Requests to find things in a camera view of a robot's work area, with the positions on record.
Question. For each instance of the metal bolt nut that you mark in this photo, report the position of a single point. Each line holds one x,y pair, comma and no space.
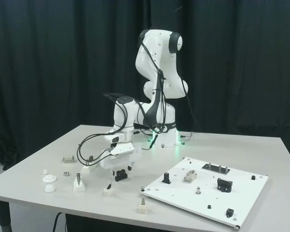
66,173

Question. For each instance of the metal BNC plug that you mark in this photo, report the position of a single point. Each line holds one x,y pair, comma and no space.
143,201

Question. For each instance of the white square peg holder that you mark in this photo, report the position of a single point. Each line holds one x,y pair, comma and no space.
89,169

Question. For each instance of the white task board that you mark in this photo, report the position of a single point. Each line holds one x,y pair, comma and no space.
195,193

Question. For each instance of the black curtain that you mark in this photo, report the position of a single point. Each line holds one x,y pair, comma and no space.
50,60

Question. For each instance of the large metal square peg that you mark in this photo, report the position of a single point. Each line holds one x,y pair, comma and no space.
89,160

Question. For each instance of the white USB plug holder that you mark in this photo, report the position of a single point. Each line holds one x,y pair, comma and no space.
108,192

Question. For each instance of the white BNC plug holder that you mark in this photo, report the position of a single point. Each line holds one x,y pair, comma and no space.
143,209

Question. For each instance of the white medium gear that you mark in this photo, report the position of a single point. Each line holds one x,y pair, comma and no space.
49,189

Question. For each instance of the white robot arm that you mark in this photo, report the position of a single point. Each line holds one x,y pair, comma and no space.
159,72

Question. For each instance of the grey waterproof plug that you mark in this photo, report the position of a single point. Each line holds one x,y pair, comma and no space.
69,158

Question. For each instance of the thin black probe rod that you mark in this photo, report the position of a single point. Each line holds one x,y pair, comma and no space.
155,140

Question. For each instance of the dark grey table leg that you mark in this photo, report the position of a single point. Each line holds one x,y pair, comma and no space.
1,215

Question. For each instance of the white round peg holder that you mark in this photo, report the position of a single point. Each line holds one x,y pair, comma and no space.
79,188

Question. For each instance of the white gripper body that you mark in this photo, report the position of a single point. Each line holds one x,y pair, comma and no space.
125,160

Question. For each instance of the black USB plug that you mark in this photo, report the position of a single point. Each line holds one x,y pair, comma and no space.
109,186

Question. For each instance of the large metal round peg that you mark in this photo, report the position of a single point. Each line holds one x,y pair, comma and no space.
78,178

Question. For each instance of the white large gear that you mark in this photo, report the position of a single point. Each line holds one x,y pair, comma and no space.
49,180

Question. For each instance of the black D-SUB plug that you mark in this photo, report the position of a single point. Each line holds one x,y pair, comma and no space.
121,175

